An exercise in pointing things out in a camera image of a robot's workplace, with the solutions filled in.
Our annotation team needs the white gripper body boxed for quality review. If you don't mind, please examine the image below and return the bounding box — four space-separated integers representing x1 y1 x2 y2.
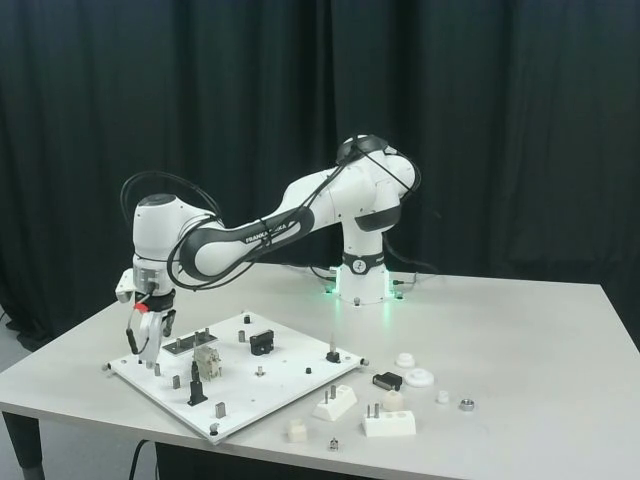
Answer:
135 310 164 360

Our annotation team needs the white task board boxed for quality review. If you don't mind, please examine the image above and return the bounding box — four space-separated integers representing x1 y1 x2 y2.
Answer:
102 310 371 442

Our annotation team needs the black table leg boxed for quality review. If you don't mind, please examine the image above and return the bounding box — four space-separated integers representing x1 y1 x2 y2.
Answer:
2 412 41 480

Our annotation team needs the white sloped peg holder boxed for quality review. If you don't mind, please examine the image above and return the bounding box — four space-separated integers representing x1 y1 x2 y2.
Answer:
312 384 359 420

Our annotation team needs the black D-SUB plug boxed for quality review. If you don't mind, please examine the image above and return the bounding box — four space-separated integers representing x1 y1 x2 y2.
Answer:
371 372 403 392

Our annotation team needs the black curtain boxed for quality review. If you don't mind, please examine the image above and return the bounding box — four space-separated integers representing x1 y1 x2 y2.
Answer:
0 0 640 346

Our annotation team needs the white long peg holder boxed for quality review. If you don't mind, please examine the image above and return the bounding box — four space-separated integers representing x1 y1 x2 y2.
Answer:
360 408 418 439

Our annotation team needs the white large gear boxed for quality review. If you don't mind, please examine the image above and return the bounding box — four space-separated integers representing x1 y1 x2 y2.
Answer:
404 368 435 389

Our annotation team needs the black hanging cable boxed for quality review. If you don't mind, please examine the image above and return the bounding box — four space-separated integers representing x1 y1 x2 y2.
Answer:
130 439 152 480

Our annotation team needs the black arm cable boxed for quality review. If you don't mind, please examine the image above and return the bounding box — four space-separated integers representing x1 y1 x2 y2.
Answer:
121 133 424 292

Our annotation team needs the black base cable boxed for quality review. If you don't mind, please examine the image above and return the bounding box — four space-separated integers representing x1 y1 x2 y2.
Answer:
308 263 342 282
383 234 442 290

